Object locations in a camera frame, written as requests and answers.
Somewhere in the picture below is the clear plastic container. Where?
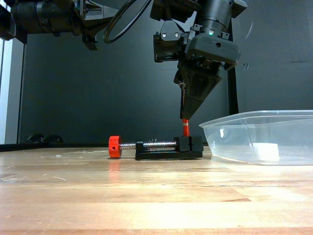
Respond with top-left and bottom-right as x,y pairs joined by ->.
198,110 -> 313,167

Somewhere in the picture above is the black vise with red knob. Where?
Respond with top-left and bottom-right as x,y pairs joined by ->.
108,135 -> 204,161

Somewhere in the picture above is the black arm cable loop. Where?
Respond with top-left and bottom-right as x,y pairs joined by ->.
102,0 -> 154,45

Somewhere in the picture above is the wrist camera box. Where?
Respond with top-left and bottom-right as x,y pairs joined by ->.
153,21 -> 187,64

